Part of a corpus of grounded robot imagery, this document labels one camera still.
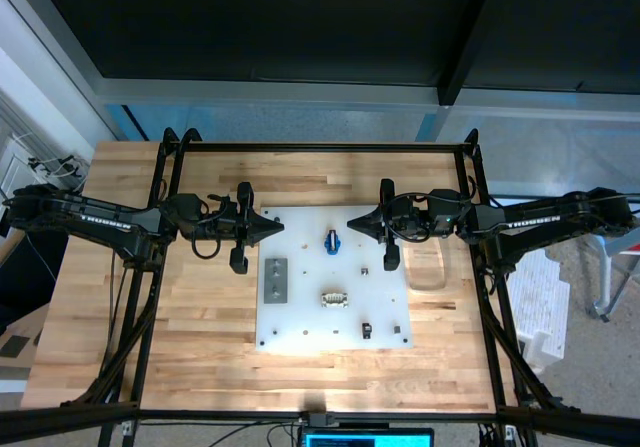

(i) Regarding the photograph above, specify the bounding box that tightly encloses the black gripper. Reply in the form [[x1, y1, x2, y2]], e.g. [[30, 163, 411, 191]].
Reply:
[[214, 181, 285, 275], [347, 178, 429, 273]]

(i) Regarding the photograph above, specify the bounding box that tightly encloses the grey metal bar holder plate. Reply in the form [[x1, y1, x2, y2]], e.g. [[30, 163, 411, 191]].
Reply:
[[263, 255, 291, 304]]

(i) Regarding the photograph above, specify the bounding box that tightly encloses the blue plastic connector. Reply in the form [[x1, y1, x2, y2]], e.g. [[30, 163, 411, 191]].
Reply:
[[322, 227, 342, 257]]

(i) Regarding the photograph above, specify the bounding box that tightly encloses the clear plastic tub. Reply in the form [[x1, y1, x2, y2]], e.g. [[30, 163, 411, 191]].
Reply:
[[403, 236, 453, 295]]

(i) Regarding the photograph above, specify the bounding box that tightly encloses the beige connector housing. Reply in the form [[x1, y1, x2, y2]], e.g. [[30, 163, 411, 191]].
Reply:
[[320, 290, 349, 312]]

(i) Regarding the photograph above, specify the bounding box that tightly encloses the white task board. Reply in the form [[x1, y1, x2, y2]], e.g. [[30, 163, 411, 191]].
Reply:
[[254, 202, 416, 353]]

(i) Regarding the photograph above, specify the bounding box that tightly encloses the white perforated foam block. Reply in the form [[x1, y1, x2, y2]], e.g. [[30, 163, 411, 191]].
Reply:
[[505, 259, 572, 374]]

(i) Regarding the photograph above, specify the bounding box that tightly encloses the laptop screen blue edge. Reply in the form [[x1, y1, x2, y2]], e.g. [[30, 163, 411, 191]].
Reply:
[[298, 426, 435, 447]]

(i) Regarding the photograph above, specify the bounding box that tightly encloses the power strip with plugs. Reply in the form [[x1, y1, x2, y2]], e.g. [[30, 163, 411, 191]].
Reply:
[[25, 152, 87, 181]]

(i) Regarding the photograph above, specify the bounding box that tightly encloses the grey metal stand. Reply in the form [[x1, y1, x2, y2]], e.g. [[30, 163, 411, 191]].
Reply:
[[574, 231, 640, 324]]

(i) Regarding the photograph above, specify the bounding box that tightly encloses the small black table camera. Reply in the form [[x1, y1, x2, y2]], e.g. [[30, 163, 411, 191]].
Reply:
[[304, 400, 331, 426]]

